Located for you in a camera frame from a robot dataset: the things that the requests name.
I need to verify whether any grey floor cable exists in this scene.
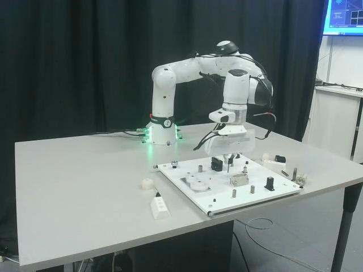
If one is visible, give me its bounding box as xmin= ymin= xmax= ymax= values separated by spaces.
xmin=245 ymin=217 xmax=288 ymax=257

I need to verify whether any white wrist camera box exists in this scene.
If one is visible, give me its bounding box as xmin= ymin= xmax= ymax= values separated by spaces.
xmin=208 ymin=109 xmax=237 ymax=124

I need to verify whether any small white round holder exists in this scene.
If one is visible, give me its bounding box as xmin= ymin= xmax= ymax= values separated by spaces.
xmin=140 ymin=177 xmax=155 ymax=191

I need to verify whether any blue screen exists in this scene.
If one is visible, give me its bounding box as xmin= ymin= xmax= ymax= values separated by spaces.
xmin=322 ymin=0 xmax=363 ymax=37

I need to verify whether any black table leg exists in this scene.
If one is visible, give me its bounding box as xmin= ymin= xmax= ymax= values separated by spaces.
xmin=335 ymin=184 xmax=356 ymax=272

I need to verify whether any white task board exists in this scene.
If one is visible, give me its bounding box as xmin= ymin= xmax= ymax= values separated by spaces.
xmin=156 ymin=156 xmax=303 ymax=219

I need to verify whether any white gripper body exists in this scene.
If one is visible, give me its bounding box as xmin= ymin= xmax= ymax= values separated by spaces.
xmin=203 ymin=130 xmax=257 ymax=158

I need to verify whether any white holder with holes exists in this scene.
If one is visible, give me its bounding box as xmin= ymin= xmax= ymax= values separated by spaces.
xmin=150 ymin=195 xmax=171 ymax=220

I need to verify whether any black base cable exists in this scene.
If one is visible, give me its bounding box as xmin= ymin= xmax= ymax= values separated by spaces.
xmin=96 ymin=129 xmax=149 ymax=138

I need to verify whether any black curtain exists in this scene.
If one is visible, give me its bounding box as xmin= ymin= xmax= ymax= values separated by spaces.
xmin=0 ymin=0 xmax=324 ymax=256

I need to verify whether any white peg holder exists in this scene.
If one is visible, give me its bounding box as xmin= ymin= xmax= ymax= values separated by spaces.
xmin=293 ymin=172 xmax=308 ymax=186

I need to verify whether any white plug holder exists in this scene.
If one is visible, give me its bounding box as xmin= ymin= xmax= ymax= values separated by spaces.
xmin=263 ymin=159 xmax=287 ymax=171

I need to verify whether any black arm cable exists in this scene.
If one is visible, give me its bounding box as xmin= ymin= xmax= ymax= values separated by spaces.
xmin=253 ymin=53 xmax=278 ymax=140

